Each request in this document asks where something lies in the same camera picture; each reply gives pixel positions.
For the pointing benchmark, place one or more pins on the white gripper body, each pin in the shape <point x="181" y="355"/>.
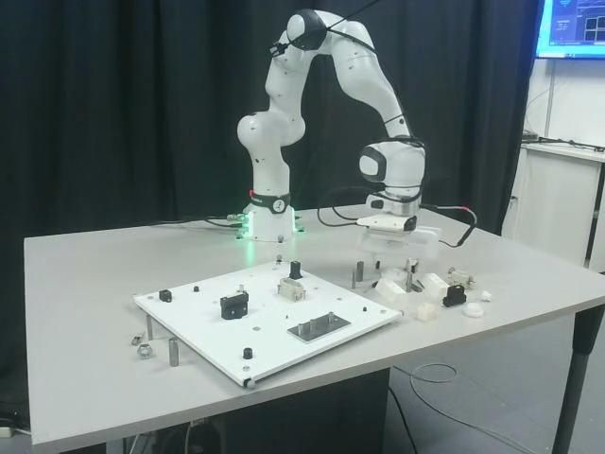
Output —
<point x="402" y="243"/>

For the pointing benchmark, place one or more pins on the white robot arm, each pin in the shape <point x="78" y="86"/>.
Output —
<point x="279" y="142"/>

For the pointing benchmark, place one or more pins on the white medium gear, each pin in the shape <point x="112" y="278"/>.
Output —
<point x="472" y="311"/>

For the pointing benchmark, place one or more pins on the white small gear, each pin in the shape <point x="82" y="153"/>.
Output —
<point x="484" y="297"/>

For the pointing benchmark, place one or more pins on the metal square peg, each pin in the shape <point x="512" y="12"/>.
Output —
<point x="360" y="270"/>

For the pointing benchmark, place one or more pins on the white peg holder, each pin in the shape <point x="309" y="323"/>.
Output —
<point x="390" y="289"/>
<point x="435" y="284"/>

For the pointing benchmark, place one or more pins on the black plug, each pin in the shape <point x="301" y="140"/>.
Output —
<point x="454" y="296"/>

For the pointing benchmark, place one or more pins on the white cabinet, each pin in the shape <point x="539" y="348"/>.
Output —
<point x="553" y="208"/>

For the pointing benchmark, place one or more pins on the black box under table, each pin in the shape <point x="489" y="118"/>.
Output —
<point x="283" y="416"/>

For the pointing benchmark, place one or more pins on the white task board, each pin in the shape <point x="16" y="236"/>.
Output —
<point x="198" y="331"/>

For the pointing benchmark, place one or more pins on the dark table leg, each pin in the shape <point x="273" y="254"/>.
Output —
<point x="579" y="359"/>

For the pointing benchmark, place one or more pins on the thick metal round peg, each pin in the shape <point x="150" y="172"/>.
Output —
<point x="173" y="351"/>

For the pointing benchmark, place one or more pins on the metal hex nut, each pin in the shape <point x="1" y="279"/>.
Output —
<point x="142" y="352"/>

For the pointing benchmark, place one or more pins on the small clear Ethernet plug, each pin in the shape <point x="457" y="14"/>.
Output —
<point x="136" y="338"/>

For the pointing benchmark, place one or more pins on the blue screen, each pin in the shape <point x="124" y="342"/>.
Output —
<point x="572" y="28"/>

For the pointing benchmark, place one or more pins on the black curtain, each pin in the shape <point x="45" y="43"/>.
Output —
<point x="118" y="118"/>

